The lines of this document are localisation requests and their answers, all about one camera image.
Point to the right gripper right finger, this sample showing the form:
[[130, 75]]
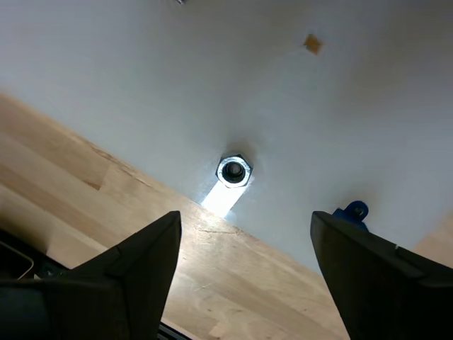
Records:
[[375, 283]]

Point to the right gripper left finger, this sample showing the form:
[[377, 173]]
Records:
[[106, 297]]

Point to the steel hex nut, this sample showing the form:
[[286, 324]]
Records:
[[223, 171]]

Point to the small blue socket block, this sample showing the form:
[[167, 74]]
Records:
[[354, 209]]

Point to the threaded stud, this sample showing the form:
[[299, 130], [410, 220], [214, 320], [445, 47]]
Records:
[[234, 170]]

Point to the white task board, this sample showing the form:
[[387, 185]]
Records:
[[247, 88]]

